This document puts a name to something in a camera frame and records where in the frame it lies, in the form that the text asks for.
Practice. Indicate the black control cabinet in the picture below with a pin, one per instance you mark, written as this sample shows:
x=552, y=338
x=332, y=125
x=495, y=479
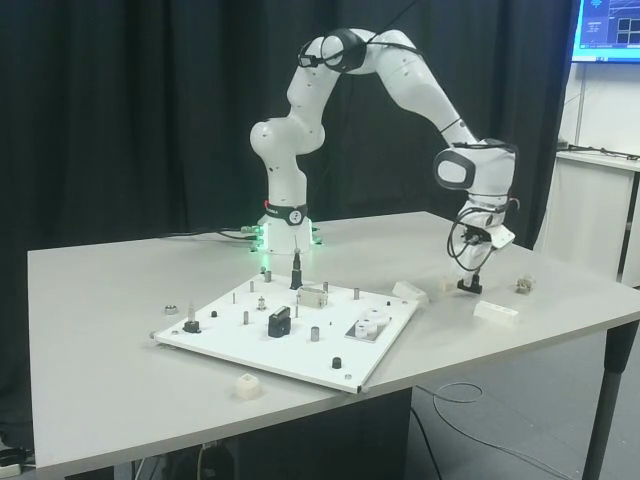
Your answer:
x=300, y=440

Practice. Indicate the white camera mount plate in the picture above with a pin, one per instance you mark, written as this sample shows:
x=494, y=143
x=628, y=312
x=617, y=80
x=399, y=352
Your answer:
x=502, y=238

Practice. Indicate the long white holder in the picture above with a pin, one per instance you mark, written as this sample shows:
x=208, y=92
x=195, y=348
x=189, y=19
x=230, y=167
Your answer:
x=411, y=292
x=496, y=312

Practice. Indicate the small white holder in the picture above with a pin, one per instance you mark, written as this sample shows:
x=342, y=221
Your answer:
x=446, y=284
x=249, y=387

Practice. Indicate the blue screen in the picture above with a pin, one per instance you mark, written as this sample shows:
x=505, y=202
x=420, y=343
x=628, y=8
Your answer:
x=607, y=30

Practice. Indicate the metal hex nut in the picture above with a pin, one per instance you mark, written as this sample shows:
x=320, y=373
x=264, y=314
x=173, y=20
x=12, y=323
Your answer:
x=171, y=308

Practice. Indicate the white small gear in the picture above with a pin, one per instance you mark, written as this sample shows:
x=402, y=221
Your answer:
x=361, y=329

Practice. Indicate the black curtain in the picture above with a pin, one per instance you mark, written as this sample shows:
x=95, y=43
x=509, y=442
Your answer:
x=125, y=125

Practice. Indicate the black table leg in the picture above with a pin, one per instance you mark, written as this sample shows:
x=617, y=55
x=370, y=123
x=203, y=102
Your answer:
x=612, y=400

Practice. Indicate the metal BNC plug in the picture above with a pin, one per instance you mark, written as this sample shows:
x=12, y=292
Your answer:
x=260, y=303

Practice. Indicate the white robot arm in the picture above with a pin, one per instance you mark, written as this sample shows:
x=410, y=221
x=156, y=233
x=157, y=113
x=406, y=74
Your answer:
x=400, y=85

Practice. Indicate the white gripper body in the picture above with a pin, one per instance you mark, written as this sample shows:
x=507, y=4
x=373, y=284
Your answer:
x=475, y=257

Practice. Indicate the black waterproof plug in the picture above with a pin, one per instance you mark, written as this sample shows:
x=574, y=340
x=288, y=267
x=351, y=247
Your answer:
x=296, y=277

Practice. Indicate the white task board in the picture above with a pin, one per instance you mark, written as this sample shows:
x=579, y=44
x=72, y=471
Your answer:
x=300, y=360

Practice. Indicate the white cabinet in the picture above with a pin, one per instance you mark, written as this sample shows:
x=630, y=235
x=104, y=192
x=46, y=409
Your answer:
x=585, y=220

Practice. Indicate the beige metal connector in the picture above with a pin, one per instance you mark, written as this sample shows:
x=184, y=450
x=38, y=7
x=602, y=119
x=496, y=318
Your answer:
x=311, y=298
x=522, y=285

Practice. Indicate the large metal round peg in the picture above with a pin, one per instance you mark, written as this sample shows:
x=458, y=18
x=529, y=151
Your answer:
x=315, y=334

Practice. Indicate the metal bolt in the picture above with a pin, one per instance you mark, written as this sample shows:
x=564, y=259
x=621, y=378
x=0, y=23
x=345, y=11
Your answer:
x=192, y=312

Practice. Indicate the white medium gear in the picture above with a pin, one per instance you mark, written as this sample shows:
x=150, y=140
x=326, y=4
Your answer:
x=371, y=321

